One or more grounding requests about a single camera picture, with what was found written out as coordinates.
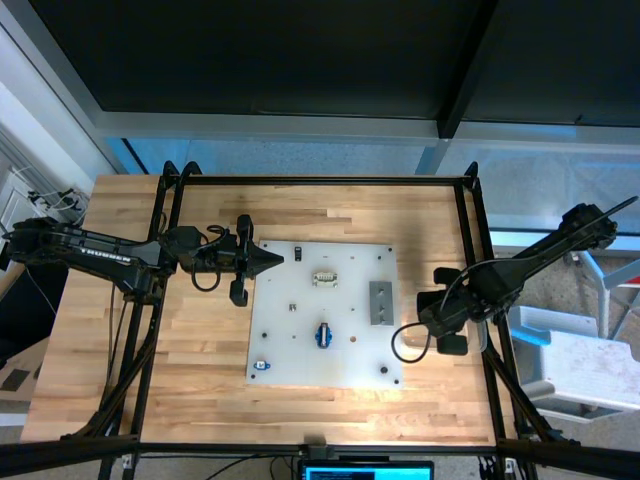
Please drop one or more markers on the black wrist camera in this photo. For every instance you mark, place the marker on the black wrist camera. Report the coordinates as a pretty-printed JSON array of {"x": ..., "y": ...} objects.
[{"x": 427, "y": 307}]

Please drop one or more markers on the cardboard box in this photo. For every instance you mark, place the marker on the cardboard box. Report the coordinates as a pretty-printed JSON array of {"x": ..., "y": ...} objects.
[{"x": 25, "y": 365}]

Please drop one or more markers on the screen with blue edge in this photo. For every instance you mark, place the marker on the screen with blue edge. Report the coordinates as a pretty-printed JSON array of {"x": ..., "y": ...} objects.
[{"x": 365, "y": 472}]

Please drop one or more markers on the blue mounting block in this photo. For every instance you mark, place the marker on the blue mounting block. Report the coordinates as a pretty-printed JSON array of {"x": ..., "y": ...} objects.
[{"x": 268, "y": 366}]

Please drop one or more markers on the grey metal chair frame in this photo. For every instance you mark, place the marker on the grey metal chair frame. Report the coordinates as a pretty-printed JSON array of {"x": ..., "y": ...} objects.
[{"x": 602, "y": 300}]

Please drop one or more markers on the black round knob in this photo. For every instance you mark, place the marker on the black round knob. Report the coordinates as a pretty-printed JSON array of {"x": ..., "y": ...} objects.
[{"x": 384, "y": 371}]

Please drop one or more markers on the clear plastic tub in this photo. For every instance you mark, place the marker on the clear plastic tub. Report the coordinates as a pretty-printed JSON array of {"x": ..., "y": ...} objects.
[{"x": 417, "y": 342}]

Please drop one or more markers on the small black camera box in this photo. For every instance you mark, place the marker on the small black camera box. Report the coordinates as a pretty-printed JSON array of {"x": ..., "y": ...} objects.
[{"x": 317, "y": 447}]

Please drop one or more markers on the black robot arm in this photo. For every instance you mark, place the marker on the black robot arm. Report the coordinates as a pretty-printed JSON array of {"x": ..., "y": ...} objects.
[
  {"x": 525, "y": 265},
  {"x": 100, "y": 252}
]

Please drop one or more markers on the beige multi-pin connector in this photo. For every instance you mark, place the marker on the beige multi-pin connector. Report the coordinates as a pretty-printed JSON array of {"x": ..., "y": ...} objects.
[{"x": 325, "y": 279}]

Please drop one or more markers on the white taskboard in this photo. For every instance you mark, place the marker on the white taskboard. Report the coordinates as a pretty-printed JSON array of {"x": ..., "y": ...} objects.
[{"x": 345, "y": 360}]

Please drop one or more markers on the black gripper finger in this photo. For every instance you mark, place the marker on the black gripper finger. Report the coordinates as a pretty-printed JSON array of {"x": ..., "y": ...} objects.
[
  {"x": 262, "y": 266},
  {"x": 262, "y": 252}
]

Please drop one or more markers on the black table frame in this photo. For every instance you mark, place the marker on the black table frame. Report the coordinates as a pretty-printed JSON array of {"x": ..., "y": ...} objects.
[{"x": 320, "y": 181}]

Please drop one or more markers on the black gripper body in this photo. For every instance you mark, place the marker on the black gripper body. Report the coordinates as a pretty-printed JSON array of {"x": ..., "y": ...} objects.
[
  {"x": 452, "y": 345},
  {"x": 244, "y": 260}
]

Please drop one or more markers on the grey peg block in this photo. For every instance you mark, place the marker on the grey peg block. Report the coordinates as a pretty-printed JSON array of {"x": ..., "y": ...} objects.
[{"x": 375, "y": 312}]

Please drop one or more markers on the black plug silver top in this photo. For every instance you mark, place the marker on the black plug silver top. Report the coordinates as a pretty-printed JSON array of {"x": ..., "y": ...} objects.
[{"x": 325, "y": 335}]

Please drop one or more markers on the white step stool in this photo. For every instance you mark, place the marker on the white step stool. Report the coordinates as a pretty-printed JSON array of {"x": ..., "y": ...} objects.
[{"x": 590, "y": 360}]

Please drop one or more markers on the black wall pillar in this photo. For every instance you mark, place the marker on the black wall pillar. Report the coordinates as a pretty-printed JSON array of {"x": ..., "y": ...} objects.
[{"x": 450, "y": 127}]

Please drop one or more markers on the blue round holder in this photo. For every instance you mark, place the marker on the blue round holder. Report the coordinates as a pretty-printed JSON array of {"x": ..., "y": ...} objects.
[{"x": 317, "y": 337}]

